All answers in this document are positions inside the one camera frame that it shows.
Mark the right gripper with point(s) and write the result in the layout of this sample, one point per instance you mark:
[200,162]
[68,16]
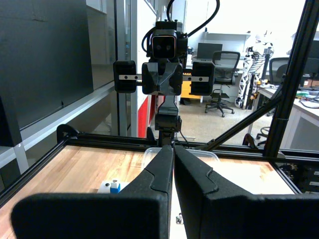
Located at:
[203,72]

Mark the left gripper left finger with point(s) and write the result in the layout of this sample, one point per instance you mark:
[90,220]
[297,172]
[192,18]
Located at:
[99,214]

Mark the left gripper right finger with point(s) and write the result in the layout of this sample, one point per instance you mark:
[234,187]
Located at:
[249,216]

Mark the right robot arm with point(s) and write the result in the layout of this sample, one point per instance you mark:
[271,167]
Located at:
[168,122]

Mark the blue socket block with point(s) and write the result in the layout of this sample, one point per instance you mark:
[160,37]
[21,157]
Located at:
[114,188]

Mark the yellow cabinet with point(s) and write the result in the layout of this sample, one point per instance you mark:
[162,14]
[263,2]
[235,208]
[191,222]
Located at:
[190,92]

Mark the black computer monitor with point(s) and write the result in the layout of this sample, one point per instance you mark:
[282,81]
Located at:
[209,51]

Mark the black office chair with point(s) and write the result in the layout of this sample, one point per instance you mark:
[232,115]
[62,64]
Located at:
[276,72]
[224,74]

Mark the clear plastic container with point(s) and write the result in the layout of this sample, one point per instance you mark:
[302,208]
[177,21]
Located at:
[149,155]

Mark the white desk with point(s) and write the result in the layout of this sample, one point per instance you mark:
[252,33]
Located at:
[306,117]

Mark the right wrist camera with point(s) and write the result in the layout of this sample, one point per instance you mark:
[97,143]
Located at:
[163,46]

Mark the black frame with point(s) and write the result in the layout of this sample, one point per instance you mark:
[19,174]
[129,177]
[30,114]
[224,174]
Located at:
[112,140]

